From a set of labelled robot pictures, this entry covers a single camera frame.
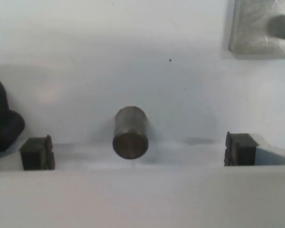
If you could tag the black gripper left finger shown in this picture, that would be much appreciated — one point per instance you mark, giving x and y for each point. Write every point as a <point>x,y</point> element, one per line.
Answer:
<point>36,155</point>

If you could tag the metal round peg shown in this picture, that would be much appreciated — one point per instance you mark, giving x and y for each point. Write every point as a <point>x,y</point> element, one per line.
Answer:
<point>130,134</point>

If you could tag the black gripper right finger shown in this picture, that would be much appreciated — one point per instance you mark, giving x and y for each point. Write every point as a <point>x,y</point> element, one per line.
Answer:
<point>242,150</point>

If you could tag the white task board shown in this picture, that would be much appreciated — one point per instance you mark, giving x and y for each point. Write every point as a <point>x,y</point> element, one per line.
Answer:
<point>156,59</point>

